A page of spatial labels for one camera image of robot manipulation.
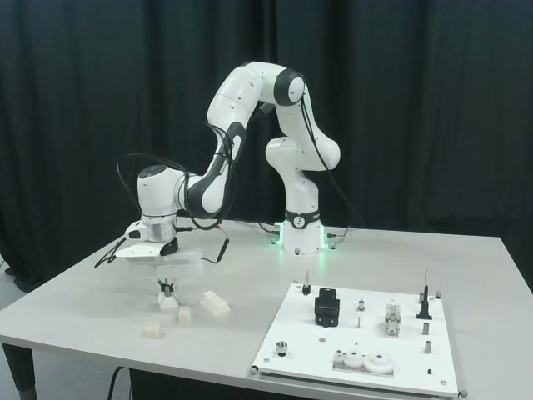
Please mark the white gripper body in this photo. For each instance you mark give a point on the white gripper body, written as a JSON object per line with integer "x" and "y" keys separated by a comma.
{"x": 166, "y": 266}

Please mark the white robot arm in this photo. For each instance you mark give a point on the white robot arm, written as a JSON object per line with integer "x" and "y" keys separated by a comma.
{"x": 300, "y": 187}

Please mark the white peg holder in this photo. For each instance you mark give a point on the white peg holder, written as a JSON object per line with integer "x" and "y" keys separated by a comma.
{"x": 168, "y": 302}

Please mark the short metal round peg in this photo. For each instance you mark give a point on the short metal round peg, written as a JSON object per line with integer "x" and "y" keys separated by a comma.
{"x": 427, "y": 347}

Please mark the small white cube holder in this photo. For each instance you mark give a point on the small white cube holder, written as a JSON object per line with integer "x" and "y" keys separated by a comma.
{"x": 183, "y": 314}
{"x": 153, "y": 329}

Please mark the flat white mounting plate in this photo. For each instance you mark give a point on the flat white mounting plate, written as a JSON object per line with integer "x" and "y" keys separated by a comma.
{"x": 137, "y": 251}

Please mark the long white empty holder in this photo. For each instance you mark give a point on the long white empty holder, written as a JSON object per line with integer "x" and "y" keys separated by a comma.
{"x": 214, "y": 303}

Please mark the white task board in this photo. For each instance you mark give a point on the white task board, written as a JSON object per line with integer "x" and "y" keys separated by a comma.
{"x": 291, "y": 333}

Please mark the black D-SUB plug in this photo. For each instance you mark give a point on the black D-SUB plug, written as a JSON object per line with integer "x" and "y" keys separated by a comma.
{"x": 327, "y": 308}

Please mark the dark table leg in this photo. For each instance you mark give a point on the dark table leg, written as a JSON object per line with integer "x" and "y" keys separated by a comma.
{"x": 18, "y": 375}

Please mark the white small gear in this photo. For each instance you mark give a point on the white small gear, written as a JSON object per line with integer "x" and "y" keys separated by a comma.
{"x": 340, "y": 357}

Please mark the white medium gear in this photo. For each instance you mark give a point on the white medium gear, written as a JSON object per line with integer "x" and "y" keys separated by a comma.
{"x": 355, "y": 360}

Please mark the black curtains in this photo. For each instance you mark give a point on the black curtains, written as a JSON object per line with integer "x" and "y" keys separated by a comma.
{"x": 83, "y": 83}

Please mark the white large gear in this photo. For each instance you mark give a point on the white large gear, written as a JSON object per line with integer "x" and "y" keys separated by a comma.
{"x": 380, "y": 362}

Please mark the silver metal connector block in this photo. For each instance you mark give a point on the silver metal connector block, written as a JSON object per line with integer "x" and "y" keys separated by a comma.
{"x": 393, "y": 320}

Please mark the black stand with thin rod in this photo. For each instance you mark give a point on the black stand with thin rod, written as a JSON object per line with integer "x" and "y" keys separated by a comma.
{"x": 424, "y": 309}

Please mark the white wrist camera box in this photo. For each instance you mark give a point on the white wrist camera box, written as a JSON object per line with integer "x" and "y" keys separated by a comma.
{"x": 135, "y": 232}

